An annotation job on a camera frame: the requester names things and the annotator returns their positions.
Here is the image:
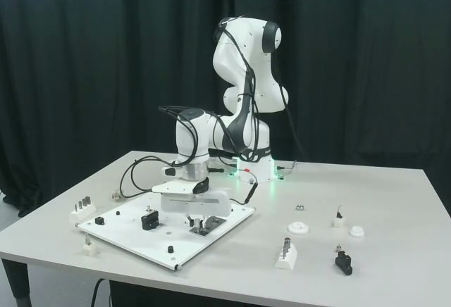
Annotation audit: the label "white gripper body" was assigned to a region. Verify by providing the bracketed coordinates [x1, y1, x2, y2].
[160, 189, 234, 223]

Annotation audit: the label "black camera cable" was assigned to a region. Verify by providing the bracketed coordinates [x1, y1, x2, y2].
[119, 156, 178, 198]

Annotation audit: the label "silver flange ring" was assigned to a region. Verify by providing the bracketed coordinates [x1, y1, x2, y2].
[180, 161, 210, 182]

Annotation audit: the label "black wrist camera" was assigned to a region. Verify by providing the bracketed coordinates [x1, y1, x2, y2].
[192, 177, 211, 194]

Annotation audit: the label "black curtain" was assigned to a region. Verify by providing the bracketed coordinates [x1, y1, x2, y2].
[0, 0, 451, 218]

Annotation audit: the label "white task board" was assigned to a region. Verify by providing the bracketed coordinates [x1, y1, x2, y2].
[74, 187, 257, 272]

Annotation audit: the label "white peg holder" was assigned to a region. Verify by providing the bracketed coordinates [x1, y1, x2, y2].
[273, 246, 300, 271]
[71, 201, 97, 218]

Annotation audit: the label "black base cables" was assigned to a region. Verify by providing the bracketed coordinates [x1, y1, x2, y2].
[207, 155, 241, 178]

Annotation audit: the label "black table leg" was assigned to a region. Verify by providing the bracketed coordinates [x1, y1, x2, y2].
[1, 258, 31, 307]

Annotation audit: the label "black D-SUB plug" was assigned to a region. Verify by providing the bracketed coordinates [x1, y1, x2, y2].
[333, 244, 354, 276]

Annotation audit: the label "white large gear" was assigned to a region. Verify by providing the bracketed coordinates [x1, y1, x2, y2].
[287, 221, 311, 236]

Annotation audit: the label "thin black rod, red tag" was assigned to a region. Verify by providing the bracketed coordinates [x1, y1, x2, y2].
[230, 168, 259, 205]

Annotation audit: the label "black floor cable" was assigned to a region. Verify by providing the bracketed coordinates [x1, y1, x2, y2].
[92, 277, 111, 307]

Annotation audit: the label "thin grey cable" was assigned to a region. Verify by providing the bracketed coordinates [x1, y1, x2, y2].
[274, 160, 301, 175]

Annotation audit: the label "flat white mount plate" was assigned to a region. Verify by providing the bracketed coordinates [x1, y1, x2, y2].
[151, 181, 199, 195]

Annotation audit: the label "long black cable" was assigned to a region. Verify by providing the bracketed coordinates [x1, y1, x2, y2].
[274, 49, 307, 164]

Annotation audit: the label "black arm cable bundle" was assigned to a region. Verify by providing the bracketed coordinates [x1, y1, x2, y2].
[158, 18, 269, 167]

